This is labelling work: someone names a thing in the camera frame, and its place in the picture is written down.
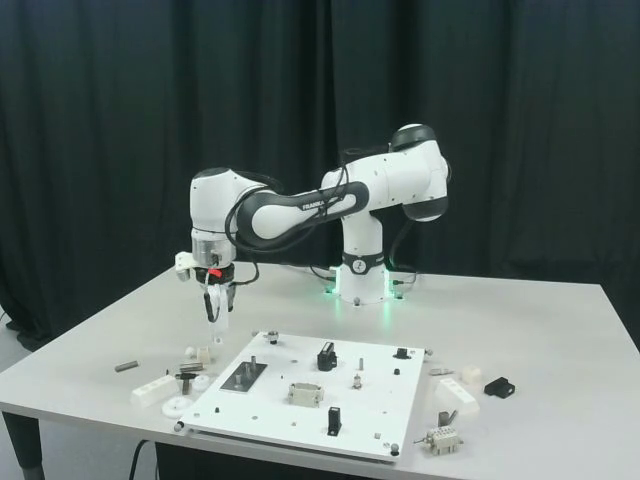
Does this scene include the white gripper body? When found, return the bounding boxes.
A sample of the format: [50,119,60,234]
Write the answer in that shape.
[205,281,237,335]

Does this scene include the white peg holder round holes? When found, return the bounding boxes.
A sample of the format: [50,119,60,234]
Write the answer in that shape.
[130,375,181,409]

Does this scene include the white large gear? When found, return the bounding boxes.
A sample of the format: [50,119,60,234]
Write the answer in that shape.
[161,397,190,419]

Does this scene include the white task board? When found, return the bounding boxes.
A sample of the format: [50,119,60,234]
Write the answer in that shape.
[172,329,434,459]

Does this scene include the black table leg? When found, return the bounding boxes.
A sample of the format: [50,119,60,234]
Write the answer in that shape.
[0,411,42,480]

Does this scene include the black curtain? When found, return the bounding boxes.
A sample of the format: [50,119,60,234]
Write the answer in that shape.
[0,0,640,354]

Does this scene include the white peg holder square holes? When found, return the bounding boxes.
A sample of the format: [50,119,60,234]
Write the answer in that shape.
[433,377,482,417]

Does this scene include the beige waterproof plug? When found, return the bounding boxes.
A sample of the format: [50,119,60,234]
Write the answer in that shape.
[413,426,465,457]

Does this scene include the black D-SUB plug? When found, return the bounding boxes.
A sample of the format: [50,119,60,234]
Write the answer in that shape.
[483,376,517,399]

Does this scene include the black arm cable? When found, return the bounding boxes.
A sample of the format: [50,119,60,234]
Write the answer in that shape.
[223,145,394,290]

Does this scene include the black cable under table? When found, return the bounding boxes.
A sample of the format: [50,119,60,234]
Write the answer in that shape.
[130,438,158,480]

